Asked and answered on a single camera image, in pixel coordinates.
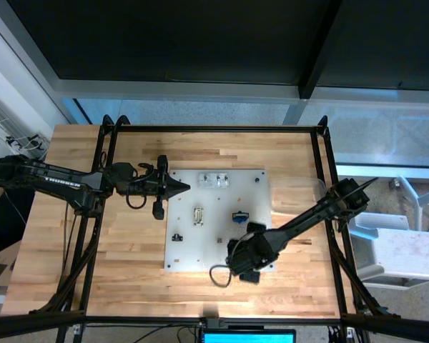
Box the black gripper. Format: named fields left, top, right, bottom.
left=227, top=234, right=272, bottom=274
left=147, top=154, right=191, bottom=220

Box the clear acrylic block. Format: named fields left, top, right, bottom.
left=197, top=171, right=231, bottom=189

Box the blue and black connector socket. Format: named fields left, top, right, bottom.
left=231, top=210, right=250, bottom=226

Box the white board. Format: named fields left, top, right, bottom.
left=163, top=167, right=277, bottom=273

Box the clear plastic tub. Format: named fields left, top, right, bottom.
left=269, top=176, right=327, bottom=217

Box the screen with blue edge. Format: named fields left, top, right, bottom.
left=199, top=328, right=297, bottom=343

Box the white plastic step stool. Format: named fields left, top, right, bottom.
left=349, top=210, right=429, bottom=291

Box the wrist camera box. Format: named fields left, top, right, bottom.
left=239, top=271, right=262, bottom=286

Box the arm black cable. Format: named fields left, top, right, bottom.
left=125, top=191, right=147, bottom=210
left=209, top=263, right=235, bottom=289

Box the black metal frame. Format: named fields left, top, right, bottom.
left=0, top=114, right=429, bottom=343

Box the small black table camera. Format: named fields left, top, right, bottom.
left=199, top=309, right=225, bottom=329

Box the grey partition frame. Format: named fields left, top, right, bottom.
left=0, top=0, right=429, bottom=124

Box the black wall post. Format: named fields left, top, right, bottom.
left=298, top=0, right=344, bottom=100

